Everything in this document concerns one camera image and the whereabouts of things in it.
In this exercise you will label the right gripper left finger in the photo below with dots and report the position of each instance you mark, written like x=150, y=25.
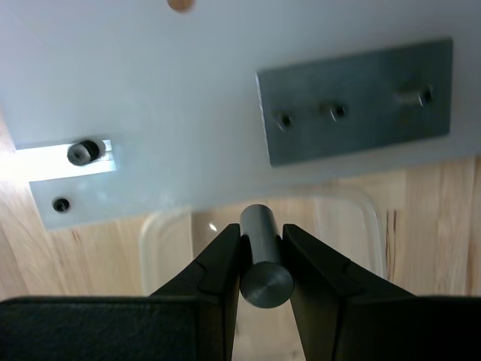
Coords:
x=210, y=270

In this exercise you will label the clear plastic tub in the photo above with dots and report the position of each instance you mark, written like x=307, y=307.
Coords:
x=169, y=255

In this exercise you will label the white task board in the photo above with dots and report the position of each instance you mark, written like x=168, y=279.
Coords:
x=150, y=75

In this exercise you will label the black knob screw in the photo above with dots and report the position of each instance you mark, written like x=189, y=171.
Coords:
x=80, y=152

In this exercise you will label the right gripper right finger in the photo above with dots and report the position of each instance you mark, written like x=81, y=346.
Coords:
x=319, y=274

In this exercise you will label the small black screw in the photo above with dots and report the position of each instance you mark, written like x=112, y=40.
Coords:
x=61, y=204

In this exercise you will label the grey metal plate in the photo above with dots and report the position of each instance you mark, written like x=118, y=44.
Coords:
x=357, y=143

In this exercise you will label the thick metal cylinder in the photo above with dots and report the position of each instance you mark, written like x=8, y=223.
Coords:
x=263, y=244

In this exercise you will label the metal post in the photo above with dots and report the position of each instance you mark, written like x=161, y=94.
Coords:
x=426, y=94
x=285, y=119
x=338, y=111

